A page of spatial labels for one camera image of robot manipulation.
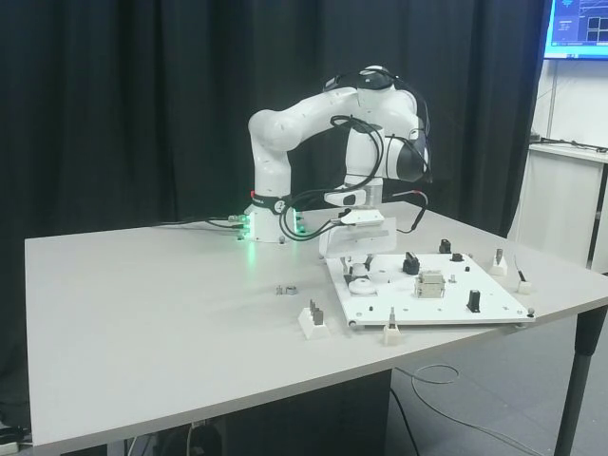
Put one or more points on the small white single-peg holder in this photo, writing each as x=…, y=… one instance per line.
x=391, y=335

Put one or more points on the small white plug holder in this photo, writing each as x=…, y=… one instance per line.
x=524, y=288

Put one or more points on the beige waterproof plug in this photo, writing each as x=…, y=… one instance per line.
x=430, y=285

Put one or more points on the white round peg holder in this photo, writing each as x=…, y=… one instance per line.
x=498, y=268

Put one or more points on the black table leg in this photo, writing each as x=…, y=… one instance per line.
x=577, y=380

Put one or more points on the white task board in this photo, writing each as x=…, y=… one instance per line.
x=404, y=304

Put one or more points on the white square peg holder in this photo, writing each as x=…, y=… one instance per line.
x=313, y=330

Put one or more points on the large metal square peg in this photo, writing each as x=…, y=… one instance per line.
x=320, y=317

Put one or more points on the black blocky plug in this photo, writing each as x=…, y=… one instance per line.
x=445, y=246

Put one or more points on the white cabinet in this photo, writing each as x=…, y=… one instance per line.
x=556, y=204

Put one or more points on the white large gear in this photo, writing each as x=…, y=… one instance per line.
x=360, y=288

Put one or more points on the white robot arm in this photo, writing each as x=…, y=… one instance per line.
x=273, y=128

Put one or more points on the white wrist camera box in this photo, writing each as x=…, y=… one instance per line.
x=346, y=198

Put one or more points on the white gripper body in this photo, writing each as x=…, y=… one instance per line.
x=361, y=242

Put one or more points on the blue screen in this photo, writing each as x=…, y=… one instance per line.
x=577, y=28

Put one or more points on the round metal BNC plug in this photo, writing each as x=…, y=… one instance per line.
x=291, y=290

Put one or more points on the thin metal round peg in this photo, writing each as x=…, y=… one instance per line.
x=392, y=317

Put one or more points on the black curtain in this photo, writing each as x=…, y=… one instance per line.
x=142, y=95

